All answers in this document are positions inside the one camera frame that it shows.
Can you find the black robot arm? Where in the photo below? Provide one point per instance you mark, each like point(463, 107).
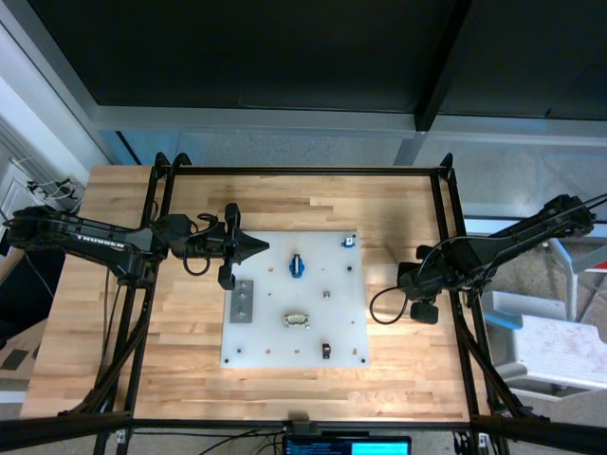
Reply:
point(521, 232)
point(104, 242)

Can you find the black metal frame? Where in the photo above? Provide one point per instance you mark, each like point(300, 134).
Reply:
point(303, 169)

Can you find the grey metal plate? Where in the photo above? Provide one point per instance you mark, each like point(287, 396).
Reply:
point(234, 303)

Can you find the cardboard box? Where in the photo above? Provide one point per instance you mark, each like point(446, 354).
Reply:
point(19, 346)

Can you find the grey camera block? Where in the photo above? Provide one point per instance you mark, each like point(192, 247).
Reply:
point(301, 426)

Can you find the beige multi-pin connector housing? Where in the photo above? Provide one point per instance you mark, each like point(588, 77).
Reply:
point(296, 321)

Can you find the white board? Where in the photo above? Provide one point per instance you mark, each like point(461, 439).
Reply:
point(280, 341)

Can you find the screen with blue edge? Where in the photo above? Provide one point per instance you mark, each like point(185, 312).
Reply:
point(379, 448)

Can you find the small blue connector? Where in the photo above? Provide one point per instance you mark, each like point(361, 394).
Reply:
point(348, 242)

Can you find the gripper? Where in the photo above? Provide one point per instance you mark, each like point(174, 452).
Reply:
point(429, 279)
point(230, 251)

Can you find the white metal chair frame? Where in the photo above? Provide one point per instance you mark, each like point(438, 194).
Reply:
point(571, 284)

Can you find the white step stool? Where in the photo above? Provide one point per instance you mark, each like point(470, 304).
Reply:
point(559, 351)

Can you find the blue clamp with white plug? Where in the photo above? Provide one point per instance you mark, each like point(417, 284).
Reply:
point(290, 272)

